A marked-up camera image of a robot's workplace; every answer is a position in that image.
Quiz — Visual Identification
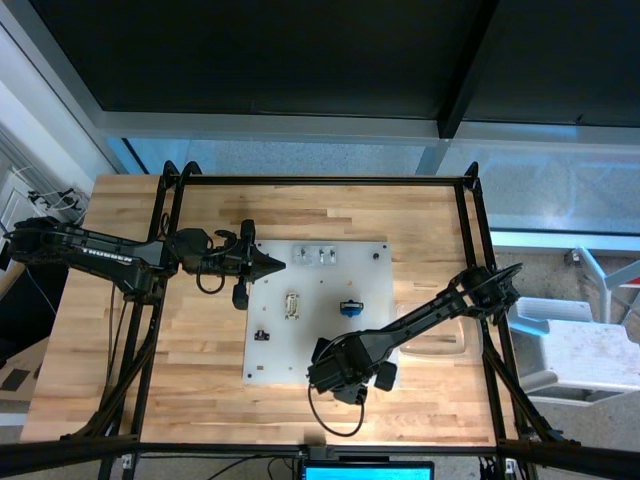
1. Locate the black and white cable bundle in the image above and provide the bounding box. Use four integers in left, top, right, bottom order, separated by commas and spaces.
27, 187, 89, 216

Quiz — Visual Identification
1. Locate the black wall column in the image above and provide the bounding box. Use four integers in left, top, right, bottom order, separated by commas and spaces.
437, 0, 501, 140

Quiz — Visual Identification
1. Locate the white plastic chair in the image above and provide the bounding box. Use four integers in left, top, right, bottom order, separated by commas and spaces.
508, 295, 594, 346

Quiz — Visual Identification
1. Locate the white board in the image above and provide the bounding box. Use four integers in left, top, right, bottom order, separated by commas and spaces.
242, 239, 400, 387

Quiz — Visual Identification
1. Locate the pale plate with pins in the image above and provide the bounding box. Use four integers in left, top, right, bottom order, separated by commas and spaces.
292, 243, 338, 268

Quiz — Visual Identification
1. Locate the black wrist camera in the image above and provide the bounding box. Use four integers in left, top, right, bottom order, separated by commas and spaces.
333, 387, 370, 407

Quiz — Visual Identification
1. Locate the laptop screen with blue edge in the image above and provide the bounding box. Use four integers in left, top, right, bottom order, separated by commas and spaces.
298, 460, 435, 480

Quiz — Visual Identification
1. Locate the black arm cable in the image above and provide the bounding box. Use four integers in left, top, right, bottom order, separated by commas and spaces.
195, 268, 225, 295
307, 379, 367, 437

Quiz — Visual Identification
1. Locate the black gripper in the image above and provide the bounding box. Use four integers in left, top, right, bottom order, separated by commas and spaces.
218, 218, 287, 311
373, 362, 399, 392

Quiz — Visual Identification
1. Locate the cardboard box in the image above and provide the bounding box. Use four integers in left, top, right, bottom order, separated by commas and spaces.
0, 337, 51, 401

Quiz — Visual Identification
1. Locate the grey metal stand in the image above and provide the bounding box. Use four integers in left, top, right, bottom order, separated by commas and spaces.
564, 245, 640, 324

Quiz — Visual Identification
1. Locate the black table frame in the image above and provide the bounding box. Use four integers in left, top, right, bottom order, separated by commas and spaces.
0, 159, 640, 480

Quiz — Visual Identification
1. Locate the clear plastic tub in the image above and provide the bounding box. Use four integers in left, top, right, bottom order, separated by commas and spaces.
394, 299, 484, 359

